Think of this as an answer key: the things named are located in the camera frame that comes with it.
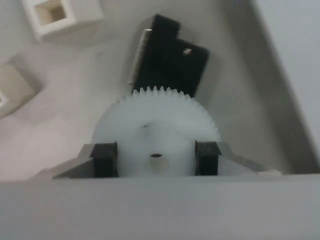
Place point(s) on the white peg holder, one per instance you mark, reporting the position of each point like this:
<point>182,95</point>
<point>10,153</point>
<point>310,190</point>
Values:
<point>17,85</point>

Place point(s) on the white holder with square holes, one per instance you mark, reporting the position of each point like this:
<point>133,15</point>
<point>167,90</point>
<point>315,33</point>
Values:
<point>62,17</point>

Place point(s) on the white large gear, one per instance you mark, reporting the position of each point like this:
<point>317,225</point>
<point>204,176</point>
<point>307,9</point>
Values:
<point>155,120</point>

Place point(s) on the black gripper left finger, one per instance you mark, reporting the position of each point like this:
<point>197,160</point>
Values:
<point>105,160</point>

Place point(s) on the black D-SUB plug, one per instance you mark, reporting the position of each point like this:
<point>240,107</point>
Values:
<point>170,62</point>

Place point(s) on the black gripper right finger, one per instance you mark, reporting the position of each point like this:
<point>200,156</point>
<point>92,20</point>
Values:
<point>207,160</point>

